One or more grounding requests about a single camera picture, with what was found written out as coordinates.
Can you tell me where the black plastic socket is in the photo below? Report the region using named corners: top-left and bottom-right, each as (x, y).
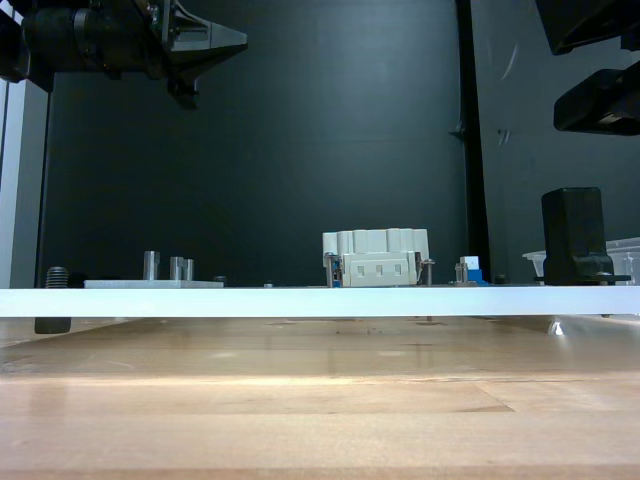
top-left (533, 186), bottom-right (632, 286)

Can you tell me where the clear plastic tub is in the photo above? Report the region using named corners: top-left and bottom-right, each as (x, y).
top-left (521, 237), bottom-right (640, 287)

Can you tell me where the small blue white connector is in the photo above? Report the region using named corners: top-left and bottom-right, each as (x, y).
top-left (460, 254), bottom-right (486, 286)

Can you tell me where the grey pillar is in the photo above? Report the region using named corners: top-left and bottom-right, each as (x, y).
top-left (0, 77), bottom-right (50, 290)

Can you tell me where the grey metal plate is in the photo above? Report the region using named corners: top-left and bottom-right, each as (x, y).
top-left (83, 279), bottom-right (225, 290)

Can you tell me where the beige connector housing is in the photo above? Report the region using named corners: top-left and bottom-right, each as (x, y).
top-left (322, 228), bottom-right (430, 289)

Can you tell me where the black threaded bolt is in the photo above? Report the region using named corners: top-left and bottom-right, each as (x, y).
top-left (45, 265), bottom-right (70, 290)

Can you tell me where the white task board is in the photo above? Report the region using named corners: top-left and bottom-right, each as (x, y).
top-left (0, 285), bottom-right (640, 319)

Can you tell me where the black board foot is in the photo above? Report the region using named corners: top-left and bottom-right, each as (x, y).
top-left (33, 316), bottom-right (71, 336)

